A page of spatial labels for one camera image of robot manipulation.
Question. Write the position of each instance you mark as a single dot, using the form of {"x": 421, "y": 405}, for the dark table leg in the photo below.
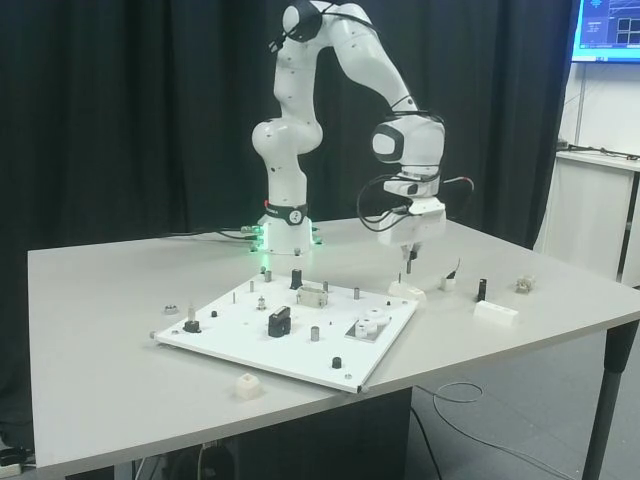
{"x": 612, "y": 390}

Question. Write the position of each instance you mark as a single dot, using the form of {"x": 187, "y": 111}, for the black white waterproof plug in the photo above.
{"x": 192, "y": 322}

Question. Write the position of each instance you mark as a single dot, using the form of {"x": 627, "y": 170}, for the white large gear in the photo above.
{"x": 375, "y": 315}

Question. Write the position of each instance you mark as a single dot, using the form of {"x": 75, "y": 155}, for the blue screen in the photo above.
{"x": 610, "y": 30}

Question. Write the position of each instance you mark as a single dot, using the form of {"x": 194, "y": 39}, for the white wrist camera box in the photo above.
{"x": 407, "y": 189}

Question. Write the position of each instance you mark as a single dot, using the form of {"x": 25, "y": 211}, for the black curtain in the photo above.
{"x": 125, "y": 125}

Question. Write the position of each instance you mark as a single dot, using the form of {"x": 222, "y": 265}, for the white medium gear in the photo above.
{"x": 368, "y": 328}

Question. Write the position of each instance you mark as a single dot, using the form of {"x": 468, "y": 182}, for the white power strip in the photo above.
{"x": 12, "y": 462}

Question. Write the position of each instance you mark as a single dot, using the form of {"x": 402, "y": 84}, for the black upright plug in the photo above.
{"x": 296, "y": 280}

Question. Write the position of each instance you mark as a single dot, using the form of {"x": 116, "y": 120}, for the long white peg holder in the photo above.
{"x": 495, "y": 314}

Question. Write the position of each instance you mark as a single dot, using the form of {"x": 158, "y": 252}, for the metal BNC plug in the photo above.
{"x": 260, "y": 303}

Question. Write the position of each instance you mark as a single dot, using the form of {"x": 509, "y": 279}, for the dark thin metal peg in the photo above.
{"x": 454, "y": 270}

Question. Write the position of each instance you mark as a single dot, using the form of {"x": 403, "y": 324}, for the white task board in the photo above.
{"x": 240, "y": 345}

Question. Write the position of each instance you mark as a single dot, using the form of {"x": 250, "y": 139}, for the white sloped peg holder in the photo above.
{"x": 407, "y": 291}

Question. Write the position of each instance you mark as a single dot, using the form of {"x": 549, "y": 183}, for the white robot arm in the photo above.
{"x": 295, "y": 100}

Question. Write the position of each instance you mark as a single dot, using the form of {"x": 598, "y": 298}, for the small white holder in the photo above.
{"x": 447, "y": 284}

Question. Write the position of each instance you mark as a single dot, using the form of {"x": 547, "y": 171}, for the white cube holder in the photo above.
{"x": 246, "y": 386}

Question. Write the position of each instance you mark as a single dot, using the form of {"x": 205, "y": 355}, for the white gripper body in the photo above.
{"x": 420, "y": 227}

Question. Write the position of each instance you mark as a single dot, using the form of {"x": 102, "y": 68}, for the white cabinet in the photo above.
{"x": 590, "y": 210}

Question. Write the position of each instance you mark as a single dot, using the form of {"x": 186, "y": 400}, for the metal square peg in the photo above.
{"x": 409, "y": 263}

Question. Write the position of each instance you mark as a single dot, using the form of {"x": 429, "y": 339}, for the black D-SUB plug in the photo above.
{"x": 482, "y": 290}
{"x": 279, "y": 324}

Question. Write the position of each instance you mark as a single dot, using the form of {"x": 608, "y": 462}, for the metal nut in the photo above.
{"x": 169, "y": 308}

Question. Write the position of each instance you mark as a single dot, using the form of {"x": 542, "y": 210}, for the black round knob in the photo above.
{"x": 337, "y": 361}

